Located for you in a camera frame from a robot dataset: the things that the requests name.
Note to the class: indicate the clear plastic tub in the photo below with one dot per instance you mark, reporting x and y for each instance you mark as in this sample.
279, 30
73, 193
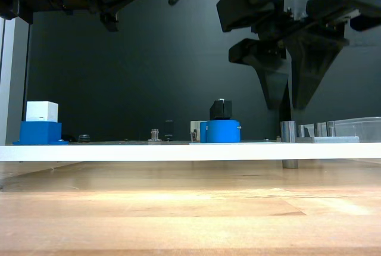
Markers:
366, 128

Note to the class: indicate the white cube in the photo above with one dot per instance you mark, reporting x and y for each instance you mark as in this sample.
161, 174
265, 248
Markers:
41, 111

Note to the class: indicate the black plug with silver pin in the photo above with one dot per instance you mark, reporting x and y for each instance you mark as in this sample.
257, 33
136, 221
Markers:
221, 108

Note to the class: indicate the blue round holder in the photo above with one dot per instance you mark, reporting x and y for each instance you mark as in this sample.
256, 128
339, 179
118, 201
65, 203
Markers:
221, 132

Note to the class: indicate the white connector housing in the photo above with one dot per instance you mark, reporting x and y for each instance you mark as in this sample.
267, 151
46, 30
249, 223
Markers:
196, 126

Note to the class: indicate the black round knob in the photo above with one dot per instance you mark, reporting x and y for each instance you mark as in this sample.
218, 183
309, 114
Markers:
84, 138

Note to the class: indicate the steel cylinder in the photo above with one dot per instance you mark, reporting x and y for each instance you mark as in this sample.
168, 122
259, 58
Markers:
288, 131

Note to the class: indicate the grey metal slotted block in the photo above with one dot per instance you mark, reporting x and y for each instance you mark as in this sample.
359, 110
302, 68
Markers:
327, 139

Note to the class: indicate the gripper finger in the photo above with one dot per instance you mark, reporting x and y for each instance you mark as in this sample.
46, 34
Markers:
309, 59
272, 83
116, 3

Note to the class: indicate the small metal socket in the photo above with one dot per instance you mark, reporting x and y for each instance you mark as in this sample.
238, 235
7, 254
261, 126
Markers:
154, 135

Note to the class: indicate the white mounting board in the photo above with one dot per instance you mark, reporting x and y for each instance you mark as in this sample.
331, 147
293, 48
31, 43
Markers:
149, 151

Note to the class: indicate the blue square base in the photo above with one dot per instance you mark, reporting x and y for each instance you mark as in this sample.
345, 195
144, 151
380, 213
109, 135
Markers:
40, 132

